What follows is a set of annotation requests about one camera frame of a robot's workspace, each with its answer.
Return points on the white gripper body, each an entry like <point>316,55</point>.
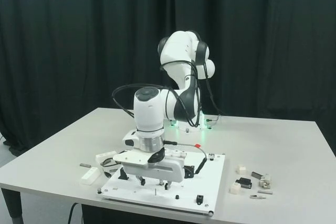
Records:
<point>170,175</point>

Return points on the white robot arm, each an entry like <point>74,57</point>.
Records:
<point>147,113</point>

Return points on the metal BNC plug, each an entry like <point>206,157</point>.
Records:
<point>160,182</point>

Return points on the white task board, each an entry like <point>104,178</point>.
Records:
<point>136,195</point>

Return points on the white medium gear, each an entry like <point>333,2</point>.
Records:
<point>182,153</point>

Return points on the flat white mounting plate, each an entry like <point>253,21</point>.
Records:
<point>131,159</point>

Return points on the black under-table cabinet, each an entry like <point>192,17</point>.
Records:
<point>131,216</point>

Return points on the small white holder block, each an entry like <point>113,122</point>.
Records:
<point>235,189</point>
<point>241,170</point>

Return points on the black box plug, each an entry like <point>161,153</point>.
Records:
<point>244,183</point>

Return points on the small metal bolt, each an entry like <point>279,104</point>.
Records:
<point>256,196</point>

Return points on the white metal plug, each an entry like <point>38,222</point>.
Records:
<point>265,180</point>

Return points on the dark table leg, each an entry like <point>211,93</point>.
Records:
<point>11,208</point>

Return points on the black curtain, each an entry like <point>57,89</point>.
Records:
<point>52,24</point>

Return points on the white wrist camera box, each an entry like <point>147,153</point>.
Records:
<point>131,139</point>

